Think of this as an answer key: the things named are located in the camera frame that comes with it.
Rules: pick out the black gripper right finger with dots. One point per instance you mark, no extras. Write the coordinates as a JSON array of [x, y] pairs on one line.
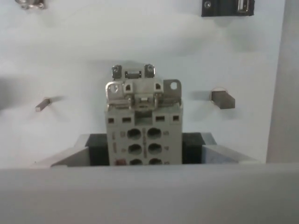
[[194, 149]]

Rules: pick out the dark metal square peg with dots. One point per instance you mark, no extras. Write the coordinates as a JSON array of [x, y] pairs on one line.
[[223, 98]]

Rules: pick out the thin metal square peg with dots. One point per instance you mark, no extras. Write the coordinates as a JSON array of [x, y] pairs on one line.
[[43, 105]]

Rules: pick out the white task board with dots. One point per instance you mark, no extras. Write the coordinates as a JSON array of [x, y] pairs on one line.
[[70, 58]]

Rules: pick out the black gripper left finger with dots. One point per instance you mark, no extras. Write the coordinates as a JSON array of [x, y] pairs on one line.
[[98, 151]]

